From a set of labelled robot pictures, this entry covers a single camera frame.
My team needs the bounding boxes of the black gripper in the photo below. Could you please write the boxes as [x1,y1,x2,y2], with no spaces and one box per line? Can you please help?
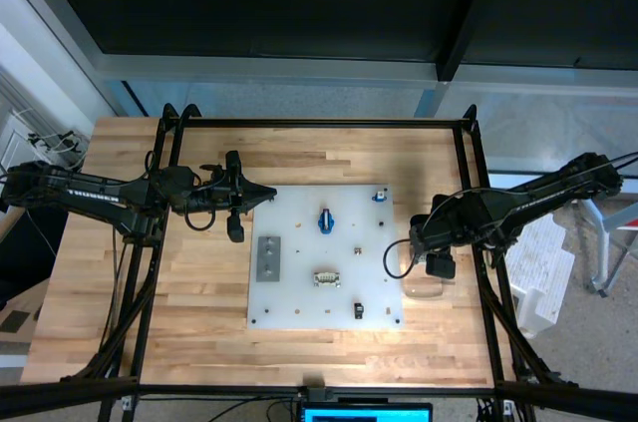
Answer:
[191,151,277,243]
[424,236,457,282]

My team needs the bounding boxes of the beige hub socket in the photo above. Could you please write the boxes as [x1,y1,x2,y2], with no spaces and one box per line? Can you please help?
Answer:
[312,269,343,289]

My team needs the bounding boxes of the clear plastic tub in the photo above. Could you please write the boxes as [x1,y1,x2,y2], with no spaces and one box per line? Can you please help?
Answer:
[401,250,447,300]

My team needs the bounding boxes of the grey metal peg plate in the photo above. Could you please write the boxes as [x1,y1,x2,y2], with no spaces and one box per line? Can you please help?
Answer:
[254,234,284,284]

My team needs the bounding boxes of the white foam packing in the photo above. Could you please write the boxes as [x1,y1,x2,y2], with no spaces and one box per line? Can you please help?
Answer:
[501,214,570,339]

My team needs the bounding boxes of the white board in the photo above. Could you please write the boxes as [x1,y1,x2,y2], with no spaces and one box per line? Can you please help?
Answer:
[246,184,407,331]

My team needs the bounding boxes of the blue lit screen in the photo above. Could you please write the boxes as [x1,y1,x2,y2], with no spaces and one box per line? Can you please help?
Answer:
[297,401,434,422]

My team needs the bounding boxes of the grey metal stand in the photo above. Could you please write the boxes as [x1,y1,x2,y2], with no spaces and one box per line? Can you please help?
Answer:
[570,190,638,299]

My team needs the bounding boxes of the black aluminium frame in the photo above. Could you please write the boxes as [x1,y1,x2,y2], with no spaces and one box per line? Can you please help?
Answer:
[0,102,638,422]

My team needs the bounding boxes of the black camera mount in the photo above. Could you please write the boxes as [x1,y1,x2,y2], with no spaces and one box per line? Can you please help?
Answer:
[297,375,334,404]

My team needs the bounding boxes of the white plug cables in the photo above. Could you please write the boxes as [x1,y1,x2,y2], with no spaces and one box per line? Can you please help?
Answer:
[27,130,90,160]

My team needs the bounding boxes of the black wall column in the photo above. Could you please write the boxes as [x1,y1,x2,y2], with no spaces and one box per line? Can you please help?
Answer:
[435,0,499,84]

